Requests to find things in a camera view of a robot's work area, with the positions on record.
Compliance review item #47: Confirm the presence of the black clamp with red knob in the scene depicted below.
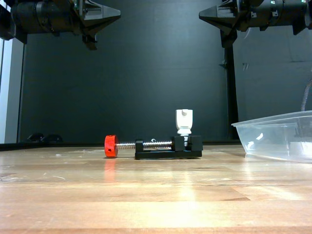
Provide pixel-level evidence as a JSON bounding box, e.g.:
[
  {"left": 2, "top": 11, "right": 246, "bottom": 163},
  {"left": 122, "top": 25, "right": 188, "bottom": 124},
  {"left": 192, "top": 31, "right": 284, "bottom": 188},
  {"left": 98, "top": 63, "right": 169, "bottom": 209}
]
[{"left": 104, "top": 135, "right": 203, "bottom": 161}]

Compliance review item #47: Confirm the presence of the white receptacle socket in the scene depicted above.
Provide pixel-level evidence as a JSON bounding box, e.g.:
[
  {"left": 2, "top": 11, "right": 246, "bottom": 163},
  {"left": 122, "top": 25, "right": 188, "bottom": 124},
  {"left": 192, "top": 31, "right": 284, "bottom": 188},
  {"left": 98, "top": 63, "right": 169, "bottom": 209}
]
[{"left": 175, "top": 109, "right": 195, "bottom": 137}]

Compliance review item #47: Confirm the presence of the black power plug braided cable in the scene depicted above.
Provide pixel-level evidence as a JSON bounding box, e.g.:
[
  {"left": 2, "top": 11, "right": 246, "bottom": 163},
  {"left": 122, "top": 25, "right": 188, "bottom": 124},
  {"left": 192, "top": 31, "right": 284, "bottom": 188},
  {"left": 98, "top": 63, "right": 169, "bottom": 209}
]
[{"left": 293, "top": 79, "right": 312, "bottom": 137}]

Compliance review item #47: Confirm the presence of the small white block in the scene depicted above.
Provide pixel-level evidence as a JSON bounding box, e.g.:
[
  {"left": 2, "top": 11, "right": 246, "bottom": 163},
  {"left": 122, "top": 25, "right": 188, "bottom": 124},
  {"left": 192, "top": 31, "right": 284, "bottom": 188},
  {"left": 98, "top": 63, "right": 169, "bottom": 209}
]
[{"left": 289, "top": 141, "right": 312, "bottom": 156}]

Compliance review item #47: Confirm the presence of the clear plastic tub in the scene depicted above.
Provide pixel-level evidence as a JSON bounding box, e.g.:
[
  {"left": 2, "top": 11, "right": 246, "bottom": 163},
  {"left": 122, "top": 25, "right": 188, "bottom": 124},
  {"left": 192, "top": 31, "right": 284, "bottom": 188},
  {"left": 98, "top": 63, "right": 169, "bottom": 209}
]
[{"left": 231, "top": 111, "right": 312, "bottom": 164}]

